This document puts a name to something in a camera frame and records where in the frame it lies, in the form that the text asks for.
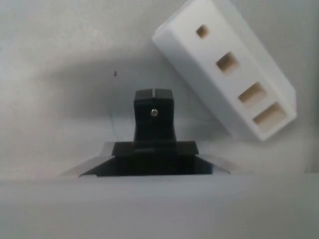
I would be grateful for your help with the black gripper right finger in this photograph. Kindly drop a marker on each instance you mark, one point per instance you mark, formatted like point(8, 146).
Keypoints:
point(209, 168)

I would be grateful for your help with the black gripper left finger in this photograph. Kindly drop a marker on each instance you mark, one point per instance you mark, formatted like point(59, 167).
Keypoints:
point(99, 166)

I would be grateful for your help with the black D-SUB plug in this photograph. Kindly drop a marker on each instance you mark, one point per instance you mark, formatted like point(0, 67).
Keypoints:
point(154, 124)

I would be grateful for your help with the white holder with square holes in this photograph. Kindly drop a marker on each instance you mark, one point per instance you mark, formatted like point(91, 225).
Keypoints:
point(224, 69)

